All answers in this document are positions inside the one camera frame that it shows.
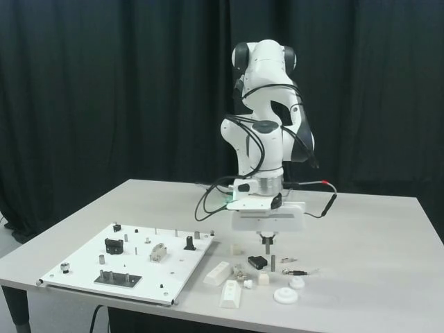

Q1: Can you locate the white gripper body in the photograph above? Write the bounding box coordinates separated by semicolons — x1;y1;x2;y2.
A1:
230;202;307;232

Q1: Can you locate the long white peg holder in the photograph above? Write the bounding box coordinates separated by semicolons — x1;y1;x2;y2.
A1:
203;262;232;287
220;280;244;309

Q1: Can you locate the flat white mounting plate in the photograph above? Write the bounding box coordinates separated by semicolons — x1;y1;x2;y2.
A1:
227;197;282;212

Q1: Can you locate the white large gear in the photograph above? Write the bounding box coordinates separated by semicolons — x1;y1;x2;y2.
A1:
273;288;298;305

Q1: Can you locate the white task board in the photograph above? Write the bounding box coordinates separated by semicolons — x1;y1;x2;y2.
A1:
37;221;216;308

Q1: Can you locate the black curtain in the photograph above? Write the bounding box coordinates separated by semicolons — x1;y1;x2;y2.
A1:
0;0;444;244

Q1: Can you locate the black table leg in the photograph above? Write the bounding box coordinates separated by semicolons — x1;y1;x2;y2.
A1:
1;286;28;333

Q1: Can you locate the metal plug with black cable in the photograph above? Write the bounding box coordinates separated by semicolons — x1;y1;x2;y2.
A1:
282;267;318;277

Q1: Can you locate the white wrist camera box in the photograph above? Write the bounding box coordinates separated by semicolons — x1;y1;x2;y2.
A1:
232;178;257;195

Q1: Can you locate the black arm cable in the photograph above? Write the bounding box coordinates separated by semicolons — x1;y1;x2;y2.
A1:
194;78;318;222

